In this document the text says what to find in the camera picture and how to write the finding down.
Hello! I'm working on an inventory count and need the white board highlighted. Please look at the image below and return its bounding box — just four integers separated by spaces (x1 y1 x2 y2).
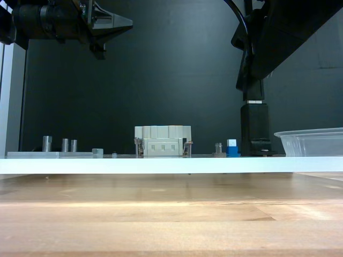
0 154 343 175

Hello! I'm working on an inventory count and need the small metal clamp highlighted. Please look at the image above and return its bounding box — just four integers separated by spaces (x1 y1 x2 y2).
212 142 226 156

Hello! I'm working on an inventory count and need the beige connector housing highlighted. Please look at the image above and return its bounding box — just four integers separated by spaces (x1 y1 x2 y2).
133 125 193 157

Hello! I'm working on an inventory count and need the silver backdrop frame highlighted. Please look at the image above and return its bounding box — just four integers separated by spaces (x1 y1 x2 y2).
0 42 27 158

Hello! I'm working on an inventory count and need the black USB connector with cable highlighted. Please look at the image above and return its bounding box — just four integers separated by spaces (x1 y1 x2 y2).
226 0 265 104

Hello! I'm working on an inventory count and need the grey metal plate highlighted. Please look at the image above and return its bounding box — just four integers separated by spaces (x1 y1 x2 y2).
7 151 93 159

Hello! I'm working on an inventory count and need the clear plastic tub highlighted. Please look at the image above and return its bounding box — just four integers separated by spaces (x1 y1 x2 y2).
273 127 343 157

